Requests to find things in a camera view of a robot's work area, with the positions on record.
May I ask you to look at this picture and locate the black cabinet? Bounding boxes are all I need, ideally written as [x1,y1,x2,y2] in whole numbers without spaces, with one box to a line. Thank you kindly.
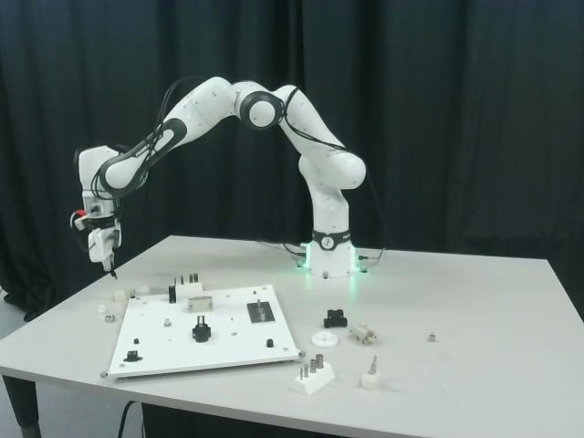
[141,401,311,438]

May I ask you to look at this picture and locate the beige waterproof plug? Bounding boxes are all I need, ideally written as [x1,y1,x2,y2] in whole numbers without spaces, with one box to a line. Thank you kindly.
[349,322,379,346]

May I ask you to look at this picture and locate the black table leg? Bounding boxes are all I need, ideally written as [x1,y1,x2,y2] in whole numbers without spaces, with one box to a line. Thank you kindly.
[2,374,38,438]

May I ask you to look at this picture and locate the black hanging cable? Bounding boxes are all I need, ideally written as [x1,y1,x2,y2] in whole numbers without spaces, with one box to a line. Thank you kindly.
[120,400,143,438]

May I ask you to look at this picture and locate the white round peg holder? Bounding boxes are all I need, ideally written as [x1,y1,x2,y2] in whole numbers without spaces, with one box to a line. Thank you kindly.
[290,364,337,396]

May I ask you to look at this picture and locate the white task board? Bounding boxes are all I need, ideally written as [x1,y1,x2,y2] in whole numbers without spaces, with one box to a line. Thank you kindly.
[100,284,306,380]

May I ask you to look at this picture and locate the black D-SUB plug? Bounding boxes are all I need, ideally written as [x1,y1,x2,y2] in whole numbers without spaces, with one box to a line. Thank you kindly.
[322,308,347,329]

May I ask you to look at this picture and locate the black curtains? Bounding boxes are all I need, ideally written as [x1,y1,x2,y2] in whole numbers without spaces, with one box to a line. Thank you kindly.
[0,0,584,323]

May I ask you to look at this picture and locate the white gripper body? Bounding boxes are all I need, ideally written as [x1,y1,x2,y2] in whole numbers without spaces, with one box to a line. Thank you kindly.
[88,222,122,264]

